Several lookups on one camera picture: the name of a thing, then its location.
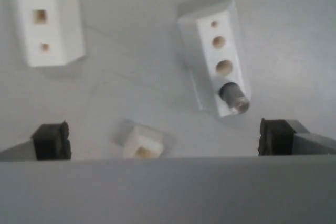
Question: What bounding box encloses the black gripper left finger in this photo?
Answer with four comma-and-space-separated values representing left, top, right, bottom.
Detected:
0, 120, 72, 162

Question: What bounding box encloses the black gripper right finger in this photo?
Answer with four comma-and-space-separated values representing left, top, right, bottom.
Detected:
258, 118, 336, 157

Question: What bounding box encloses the metal round peg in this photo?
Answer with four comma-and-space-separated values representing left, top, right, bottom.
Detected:
218, 81, 250, 116

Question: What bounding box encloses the white round-hole peg holder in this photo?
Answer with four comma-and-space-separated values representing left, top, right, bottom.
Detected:
176, 0, 251, 118

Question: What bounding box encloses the white square-hole peg holder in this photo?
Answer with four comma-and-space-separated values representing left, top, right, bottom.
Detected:
5, 0, 87, 68

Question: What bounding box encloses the small white single-hole holder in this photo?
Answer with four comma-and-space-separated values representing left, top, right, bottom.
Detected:
113, 118, 176, 159

